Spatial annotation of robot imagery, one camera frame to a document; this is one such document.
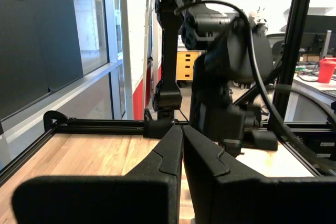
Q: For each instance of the black aluminium frame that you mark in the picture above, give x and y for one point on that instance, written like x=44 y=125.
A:
x=105 y=125

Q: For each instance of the white lattice robot figure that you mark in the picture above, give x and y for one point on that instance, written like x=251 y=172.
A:
x=258 y=18

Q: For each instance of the yellow drawer cabinet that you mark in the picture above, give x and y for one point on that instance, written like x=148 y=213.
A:
x=186 y=64

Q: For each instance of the black keyboard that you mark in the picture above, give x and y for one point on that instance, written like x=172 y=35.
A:
x=329 y=93

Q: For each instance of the red plastic cup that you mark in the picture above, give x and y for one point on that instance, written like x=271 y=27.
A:
x=326 y=70

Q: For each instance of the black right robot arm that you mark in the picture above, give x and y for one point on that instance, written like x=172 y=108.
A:
x=170 y=51

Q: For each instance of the gray office chair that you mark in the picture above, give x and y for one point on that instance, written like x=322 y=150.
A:
x=275 y=45

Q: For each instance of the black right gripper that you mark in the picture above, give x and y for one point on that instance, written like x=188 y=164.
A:
x=215 y=121

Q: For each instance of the large black monitor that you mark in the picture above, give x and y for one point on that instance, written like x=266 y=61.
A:
x=315 y=40

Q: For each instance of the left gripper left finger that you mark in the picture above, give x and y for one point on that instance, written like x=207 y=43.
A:
x=105 y=200

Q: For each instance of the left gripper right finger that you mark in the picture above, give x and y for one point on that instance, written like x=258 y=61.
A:
x=262 y=200

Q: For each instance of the white office desk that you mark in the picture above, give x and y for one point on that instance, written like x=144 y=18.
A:
x=309 y=87

